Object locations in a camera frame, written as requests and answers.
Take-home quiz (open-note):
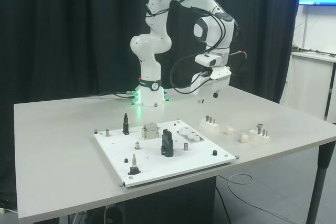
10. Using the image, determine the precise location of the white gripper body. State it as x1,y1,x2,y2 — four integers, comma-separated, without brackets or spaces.
191,73,227,99

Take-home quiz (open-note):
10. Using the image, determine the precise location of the white square peg holder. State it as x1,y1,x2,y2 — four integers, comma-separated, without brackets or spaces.
198,121,220,136

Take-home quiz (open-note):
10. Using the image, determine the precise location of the white round peg holder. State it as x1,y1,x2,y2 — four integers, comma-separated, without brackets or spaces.
248,129,271,145

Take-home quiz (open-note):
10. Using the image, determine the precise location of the black D-SUB plug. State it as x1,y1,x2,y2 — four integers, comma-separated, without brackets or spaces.
160,129,175,158

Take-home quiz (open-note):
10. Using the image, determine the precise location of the metal D-SUB socket block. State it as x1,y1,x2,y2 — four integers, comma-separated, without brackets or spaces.
141,123,161,140

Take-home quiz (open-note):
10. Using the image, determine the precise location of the tall black plug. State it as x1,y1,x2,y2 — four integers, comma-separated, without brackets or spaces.
122,112,131,136

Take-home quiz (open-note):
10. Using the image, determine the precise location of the white task board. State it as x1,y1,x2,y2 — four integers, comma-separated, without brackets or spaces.
93,119,240,189

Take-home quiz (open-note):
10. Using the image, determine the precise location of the white cabinet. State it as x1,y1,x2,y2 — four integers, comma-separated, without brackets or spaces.
279,50,336,124

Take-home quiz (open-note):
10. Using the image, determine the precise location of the black plug with pale stub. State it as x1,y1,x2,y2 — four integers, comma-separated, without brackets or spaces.
128,153,141,176

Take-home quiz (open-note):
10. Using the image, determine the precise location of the black box under table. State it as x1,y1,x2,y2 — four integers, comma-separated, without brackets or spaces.
115,174,217,224

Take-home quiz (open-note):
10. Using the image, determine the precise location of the black table leg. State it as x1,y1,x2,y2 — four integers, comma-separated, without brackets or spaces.
306,144,333,224

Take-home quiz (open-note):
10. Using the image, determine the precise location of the black curtain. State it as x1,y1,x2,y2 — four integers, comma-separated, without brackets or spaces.
0,0,302,109

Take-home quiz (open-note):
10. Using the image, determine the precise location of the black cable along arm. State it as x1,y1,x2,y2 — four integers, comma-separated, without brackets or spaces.
145,0,240,95

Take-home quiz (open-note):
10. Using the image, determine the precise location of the grey floor cable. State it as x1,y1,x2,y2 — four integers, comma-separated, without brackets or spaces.
217,173,336,224

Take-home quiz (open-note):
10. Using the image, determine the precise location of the black base cable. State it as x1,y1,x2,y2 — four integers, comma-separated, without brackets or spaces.
88,91,138,101

